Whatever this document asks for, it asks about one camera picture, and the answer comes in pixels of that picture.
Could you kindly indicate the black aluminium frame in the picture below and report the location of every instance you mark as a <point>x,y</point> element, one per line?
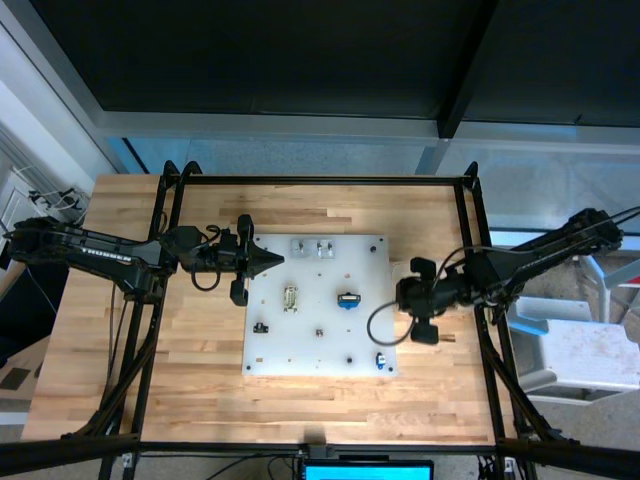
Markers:
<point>320,179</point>

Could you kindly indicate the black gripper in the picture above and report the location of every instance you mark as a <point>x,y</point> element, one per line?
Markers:
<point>240,294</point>
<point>425,332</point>

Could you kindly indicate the brown cardboard sheet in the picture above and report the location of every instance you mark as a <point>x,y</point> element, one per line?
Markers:
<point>25,355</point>

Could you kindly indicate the silver clamp block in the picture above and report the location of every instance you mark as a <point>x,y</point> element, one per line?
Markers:
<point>300,248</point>

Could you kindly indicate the blue connector housing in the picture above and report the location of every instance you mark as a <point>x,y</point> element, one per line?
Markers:
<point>348,301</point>

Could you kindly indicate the white board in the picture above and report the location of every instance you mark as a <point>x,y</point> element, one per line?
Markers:
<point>300,350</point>

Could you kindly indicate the blue lit screen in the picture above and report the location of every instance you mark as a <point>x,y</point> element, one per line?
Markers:
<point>367,472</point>

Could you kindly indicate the beige multi-pin connector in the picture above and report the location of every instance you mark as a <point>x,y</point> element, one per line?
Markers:
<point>291,299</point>

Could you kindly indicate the small black socket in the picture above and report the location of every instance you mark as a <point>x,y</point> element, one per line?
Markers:
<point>260,328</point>

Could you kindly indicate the blue rj45 socket holder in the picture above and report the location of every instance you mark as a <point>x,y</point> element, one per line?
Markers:
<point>381,360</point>

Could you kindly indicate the white power strip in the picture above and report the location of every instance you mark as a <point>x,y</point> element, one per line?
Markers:
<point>55,202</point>

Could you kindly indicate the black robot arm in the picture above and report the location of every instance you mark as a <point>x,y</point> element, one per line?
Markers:
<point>100,252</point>
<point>540,252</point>

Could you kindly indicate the white step stool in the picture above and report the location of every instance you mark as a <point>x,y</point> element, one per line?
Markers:
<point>585,350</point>

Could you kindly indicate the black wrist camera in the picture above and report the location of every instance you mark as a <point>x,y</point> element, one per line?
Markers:
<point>227,245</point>

